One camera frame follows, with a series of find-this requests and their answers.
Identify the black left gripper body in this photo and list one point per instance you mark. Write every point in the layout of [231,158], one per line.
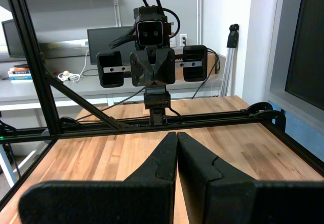
[111,69]

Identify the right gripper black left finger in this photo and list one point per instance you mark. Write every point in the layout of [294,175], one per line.
[101,203]

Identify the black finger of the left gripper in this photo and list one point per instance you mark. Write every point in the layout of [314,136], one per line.
[140,69]
[165,67]

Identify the grey desk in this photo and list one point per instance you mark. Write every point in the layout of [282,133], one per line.
[38,89]

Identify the white wall outlet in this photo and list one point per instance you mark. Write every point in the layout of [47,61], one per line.
[172,42]
[183,40]

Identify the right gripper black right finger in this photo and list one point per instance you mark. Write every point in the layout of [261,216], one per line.
[253,203]

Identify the black curved frame bracket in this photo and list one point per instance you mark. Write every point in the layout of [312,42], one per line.
[277,120]
[260,107]
[69,122]

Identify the folded black silver tripod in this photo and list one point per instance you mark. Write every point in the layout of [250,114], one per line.
[232,36]

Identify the black computer monitor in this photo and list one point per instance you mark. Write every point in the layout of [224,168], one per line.
[12,39]
[101,41]

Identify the black metal frame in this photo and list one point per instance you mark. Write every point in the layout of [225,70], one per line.
[215,121]

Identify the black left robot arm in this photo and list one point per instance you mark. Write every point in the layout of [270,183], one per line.
[157,99]

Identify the stack of books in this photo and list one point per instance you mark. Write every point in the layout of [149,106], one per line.
[20,74]

